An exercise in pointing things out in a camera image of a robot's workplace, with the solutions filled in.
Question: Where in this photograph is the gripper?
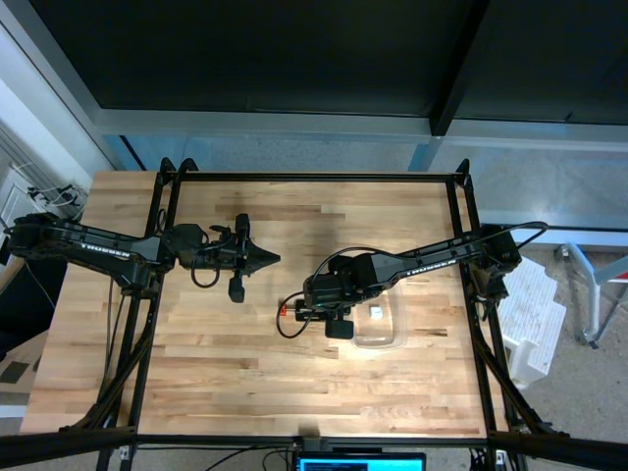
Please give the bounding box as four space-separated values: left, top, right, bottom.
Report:
200 214 282 304
302 274 364 340

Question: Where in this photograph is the black clamp with red knob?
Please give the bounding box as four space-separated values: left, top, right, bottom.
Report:
279 303 329 324

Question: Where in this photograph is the clear plastic tub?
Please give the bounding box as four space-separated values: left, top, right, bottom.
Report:
350 282 409 351

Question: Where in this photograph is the laptop screen with blue edge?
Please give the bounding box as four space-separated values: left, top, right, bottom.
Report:
292 450 427 471

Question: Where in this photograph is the white foam block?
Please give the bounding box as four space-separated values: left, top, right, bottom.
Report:
497 254 568 392

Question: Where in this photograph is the large black case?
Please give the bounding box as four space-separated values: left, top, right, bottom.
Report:
0 257 68 362

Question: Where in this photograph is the cardboard box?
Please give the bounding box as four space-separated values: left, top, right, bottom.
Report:
0 329 50 393

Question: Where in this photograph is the grey metal stand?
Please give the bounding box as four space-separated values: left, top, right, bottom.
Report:
553 240 628 350

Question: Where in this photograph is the red and white panel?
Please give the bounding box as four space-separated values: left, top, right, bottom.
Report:
606 254 628 286

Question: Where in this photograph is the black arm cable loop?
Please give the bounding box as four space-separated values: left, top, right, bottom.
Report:
189 244 221 289
275 247 389 340

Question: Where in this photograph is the black metal frame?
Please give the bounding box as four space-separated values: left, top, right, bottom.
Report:
0 156 628 471

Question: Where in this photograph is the small black table camera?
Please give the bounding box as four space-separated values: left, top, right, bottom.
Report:
297 424 323 452

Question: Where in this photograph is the white power strip with cables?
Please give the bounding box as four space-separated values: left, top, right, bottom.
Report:
24 183 84 210

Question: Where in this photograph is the thin black arched cable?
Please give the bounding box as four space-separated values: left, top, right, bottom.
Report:
483 220 550 246

